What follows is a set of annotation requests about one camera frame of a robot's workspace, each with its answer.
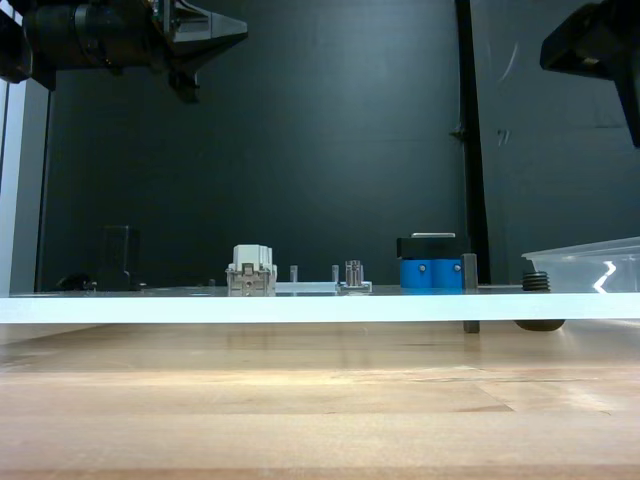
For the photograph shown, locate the blue and black connector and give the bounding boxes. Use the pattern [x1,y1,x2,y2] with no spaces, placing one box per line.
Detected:
[397,232,472,290]

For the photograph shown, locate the small metal socket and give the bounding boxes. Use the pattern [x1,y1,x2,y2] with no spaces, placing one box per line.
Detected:
[337,258,375,295]

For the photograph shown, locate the black knurled screw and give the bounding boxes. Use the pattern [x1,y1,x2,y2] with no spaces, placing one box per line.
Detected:
[514,271,565,332]

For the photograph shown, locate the beige connector housing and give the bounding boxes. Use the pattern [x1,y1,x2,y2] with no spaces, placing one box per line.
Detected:
[224,243,279,297]

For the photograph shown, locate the metal plate with pins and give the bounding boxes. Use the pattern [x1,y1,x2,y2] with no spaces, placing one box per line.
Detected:
[276,263,341,296]

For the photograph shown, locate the grey aluminium partition frame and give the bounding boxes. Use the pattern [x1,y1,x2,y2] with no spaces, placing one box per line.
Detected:
[0,79,51,297]

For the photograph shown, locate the black upright beam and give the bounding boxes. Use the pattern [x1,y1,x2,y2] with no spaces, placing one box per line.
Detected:
[449,0,491,287]

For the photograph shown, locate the clear plastic tub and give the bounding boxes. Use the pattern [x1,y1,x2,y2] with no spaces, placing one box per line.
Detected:
[521,235,640,294]

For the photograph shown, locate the white board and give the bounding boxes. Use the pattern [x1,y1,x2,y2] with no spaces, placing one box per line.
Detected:
[0,284,640,325]

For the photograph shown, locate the grey hex bar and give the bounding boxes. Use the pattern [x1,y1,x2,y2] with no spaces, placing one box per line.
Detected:
[461,252,481,334]

